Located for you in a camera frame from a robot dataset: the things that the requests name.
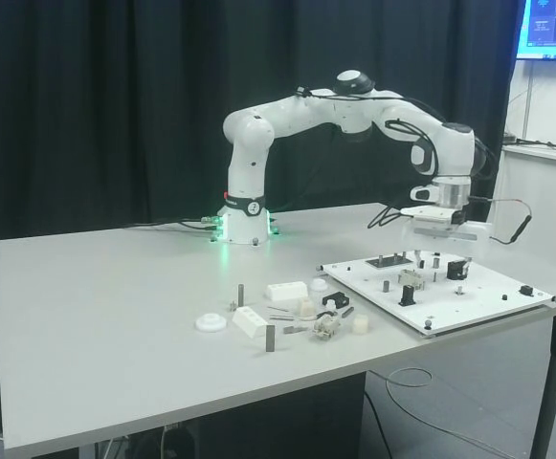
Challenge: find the black Ethernet plug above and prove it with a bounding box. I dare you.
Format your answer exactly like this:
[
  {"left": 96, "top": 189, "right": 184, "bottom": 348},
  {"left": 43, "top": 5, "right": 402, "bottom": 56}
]
[{"left": 322, "top": 291, "right": 351, "bottom": 310}]

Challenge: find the black table leg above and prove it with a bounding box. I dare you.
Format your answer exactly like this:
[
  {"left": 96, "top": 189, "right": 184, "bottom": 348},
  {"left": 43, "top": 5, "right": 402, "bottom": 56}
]
[{"left": 527, "top": 309, "right": 556, "bottom": 459}]

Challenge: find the black curtain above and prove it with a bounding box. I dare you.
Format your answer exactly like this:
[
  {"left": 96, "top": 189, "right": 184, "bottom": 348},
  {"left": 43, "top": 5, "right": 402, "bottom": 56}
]
[{"left": 0, "top": 0, "right": 521, "bottom": 422}]

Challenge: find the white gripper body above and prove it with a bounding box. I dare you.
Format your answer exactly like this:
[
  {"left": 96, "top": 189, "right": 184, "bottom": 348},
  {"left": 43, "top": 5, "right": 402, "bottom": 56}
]
[{"left": 403, "top": 220, "right": 493, "bottom": 251}]

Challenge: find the white task board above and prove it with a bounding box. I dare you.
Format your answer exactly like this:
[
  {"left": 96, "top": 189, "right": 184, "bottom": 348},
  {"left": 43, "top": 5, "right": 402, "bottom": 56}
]
[{"left": 318, "top": 248, "right": 556, "bottom": 339}]

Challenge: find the white cabinet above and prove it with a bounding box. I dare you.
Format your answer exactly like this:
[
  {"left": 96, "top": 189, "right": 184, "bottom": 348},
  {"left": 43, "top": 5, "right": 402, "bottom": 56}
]
[{"left": 485, "top": 141, "right": 556, "bottom": 277}]

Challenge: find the metal D-SUB plug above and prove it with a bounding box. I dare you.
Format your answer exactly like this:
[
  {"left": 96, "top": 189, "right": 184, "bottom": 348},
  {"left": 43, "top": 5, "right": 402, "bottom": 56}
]
[{"left": 308, "top": 313, "right": 342, "bottom": 341}]

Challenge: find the white peg holder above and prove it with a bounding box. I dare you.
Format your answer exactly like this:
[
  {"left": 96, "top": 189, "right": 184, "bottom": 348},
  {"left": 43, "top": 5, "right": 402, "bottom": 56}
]
[
  {"left": 232, "top": 307, "right": 268, "bottom": 339},
  {"left": 266, "top": 281, "right": 304, "bottom": 302}
]

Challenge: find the thin black rod on wire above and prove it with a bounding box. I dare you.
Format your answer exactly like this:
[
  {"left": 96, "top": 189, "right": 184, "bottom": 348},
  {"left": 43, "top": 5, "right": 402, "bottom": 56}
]
[{"left": 467, "top": 194, "right": 531, "bottom": 244}]

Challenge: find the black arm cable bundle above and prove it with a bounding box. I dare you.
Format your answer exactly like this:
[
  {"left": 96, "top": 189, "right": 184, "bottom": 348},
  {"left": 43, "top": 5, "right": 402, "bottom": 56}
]
[{"left": 294, "top": 85, "right": 497, "bottom": 230}]

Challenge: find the grey floor cable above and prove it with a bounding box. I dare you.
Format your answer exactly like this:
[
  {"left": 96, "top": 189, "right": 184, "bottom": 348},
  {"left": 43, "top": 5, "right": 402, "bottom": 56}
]
[{"left": 367, "top": 366, "right": 532, "bottom": 455}]

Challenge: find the black base cable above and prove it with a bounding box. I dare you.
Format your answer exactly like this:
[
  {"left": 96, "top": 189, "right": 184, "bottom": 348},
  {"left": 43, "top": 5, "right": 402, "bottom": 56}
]
[{"left": 131, "top": 217, "right": 221, "bottom": 231}]

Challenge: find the white large gear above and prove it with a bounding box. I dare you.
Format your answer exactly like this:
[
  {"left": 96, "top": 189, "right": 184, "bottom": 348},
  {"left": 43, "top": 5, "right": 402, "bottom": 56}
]
[{"left": 194, "top": 311, "right": 230, "bottom": 333}]

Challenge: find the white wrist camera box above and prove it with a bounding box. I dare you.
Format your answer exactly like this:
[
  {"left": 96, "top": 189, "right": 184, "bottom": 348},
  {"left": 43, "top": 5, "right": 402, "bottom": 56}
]
[{"left": 409, "top": 185, "right": 440, "bottom": 204}]

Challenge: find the blue screen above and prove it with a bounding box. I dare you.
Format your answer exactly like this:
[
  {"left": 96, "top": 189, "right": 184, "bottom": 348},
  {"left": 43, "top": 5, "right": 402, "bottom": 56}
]
[{"left": 516, "top": 0, "right": 556, "bottom": 61}]

